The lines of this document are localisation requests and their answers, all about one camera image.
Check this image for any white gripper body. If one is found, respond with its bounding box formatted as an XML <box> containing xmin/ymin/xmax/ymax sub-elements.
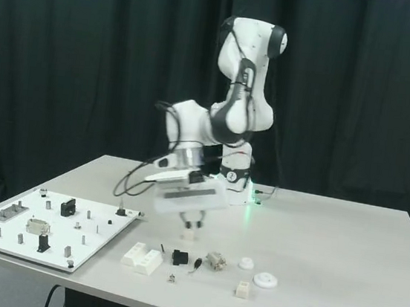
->
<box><xmin>152</xmin><ymin>175</ymin><xmax>231</xmax><ymax>223</ymax></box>

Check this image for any white small gear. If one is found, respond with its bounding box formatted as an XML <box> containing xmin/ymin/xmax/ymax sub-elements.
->
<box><xmin>180</xmin><ymin>226</ymin><xmax>197</xmax><ymax>242</ymax></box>

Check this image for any white medium gear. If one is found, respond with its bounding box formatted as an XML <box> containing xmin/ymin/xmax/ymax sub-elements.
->
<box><xmin>237</xmin><ymin>255</ymin><xmax>255</xmax><ymax>271</ymax></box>

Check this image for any white large gear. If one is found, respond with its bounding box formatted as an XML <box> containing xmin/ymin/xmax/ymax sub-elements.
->
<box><xmin>252</xmin><ymin>271</ymin><xmax>278</xmax><ymax>290</ymax></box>

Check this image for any black D-SUB plug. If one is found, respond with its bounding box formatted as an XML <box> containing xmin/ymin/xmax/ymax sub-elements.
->
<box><xmin>171</xmin><ymin>248</ymin><xmax>190</xmax><ymax>267</ymax></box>

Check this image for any flat white wrist plate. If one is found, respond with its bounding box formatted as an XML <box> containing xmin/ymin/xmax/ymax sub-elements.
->
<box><xmin>144</xmin><ymin>164</ymin><xmax>192</xmax><ymax>187</ymax></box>

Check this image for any black USB plug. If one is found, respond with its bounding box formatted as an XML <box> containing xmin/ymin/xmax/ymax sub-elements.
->
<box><xmin>186</xmin><ymin>256</ymin><xmax>204</xmax><ymax>277</ymax></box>

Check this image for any beige waterproof plug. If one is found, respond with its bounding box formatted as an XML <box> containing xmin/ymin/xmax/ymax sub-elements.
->
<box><xmin>204</xmin><ymin>251</ymin><xmax>231</xmax><ymax>274</ymax></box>

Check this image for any white holder with holes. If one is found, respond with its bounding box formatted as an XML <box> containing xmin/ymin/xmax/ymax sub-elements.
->
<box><xmin>134</xmin><ymin>248</ymin><xmax>165</xmax><ymax>277</ymax></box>
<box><xmin>122</xmin><ymin>239</ymin><xmax>149</xmax><ymax>267</ymax></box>

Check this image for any small white holder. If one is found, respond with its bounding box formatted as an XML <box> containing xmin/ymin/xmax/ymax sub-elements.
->
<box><xmin>234</xmin><ymin>279</ymin><xmax>253</xmax><ymax>300</ymax></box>

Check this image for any white task board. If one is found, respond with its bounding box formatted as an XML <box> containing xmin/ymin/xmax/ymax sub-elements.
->
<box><xmin>0</xmin><ymin>183</ymin><xmax>147</xmax><ymax>280</ymax></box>

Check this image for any black curtain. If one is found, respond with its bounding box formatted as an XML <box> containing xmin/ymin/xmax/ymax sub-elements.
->
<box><xmin>0</xmin><ymin>0</ymin><xmax>410</xmax><ymax>258</ymax></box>

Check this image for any silver wrist ring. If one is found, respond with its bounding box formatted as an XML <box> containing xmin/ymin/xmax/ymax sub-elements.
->
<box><xmin>171</xmin><ymin>145</ymin><xmax>205</xmax><ymax>171</ymax></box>

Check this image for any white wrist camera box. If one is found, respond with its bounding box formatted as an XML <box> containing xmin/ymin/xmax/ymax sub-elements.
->
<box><xmin>152</xmin><ymin>154</ymin><xmax>176</xmax><ymax>172</ymax></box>

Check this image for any black base cable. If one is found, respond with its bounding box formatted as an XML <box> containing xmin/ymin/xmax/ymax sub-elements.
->
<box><xmin>250</xmin><ymin>184</ymin><xmax>280</xmax><ymax>209</ymax></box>

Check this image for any black camera cable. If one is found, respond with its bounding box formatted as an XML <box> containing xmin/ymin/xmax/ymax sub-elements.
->
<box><xmin>111</xmin><ymin>149</ymin><xmax>168</xmax><ymax>204</ymax></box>

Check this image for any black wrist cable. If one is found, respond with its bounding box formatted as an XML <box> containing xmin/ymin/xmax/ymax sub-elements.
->
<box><xmin>149</xmin><ymin>100</ymin><xmax>188</xmax><ymax>152</ymax></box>

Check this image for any black forearm cable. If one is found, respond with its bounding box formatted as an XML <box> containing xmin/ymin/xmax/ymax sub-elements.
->
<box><xmin>215</xmin><ymin>25</ymin><xmax>268</xmax><ymax>130</ymax></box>

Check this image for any black hanging cable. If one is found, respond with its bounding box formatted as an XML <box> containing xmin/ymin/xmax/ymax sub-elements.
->
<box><xmin>44</xmin><ymin>282</ymin><xmax>67</xmax><ymax>307</ymax></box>

